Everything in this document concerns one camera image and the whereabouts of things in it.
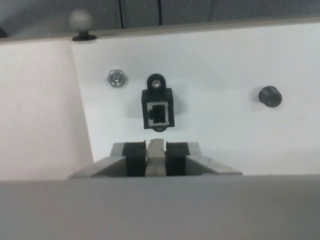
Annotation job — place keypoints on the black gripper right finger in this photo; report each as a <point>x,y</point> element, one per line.
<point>176,157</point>

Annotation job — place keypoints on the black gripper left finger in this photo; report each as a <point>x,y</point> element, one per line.
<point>133,157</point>

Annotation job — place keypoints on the clear Ethernet plug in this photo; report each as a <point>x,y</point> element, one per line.
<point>155,160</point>

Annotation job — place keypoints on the white task board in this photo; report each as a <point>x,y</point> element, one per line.
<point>200,105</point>

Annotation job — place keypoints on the grey marker ball on black base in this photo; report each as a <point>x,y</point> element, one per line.
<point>81,22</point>

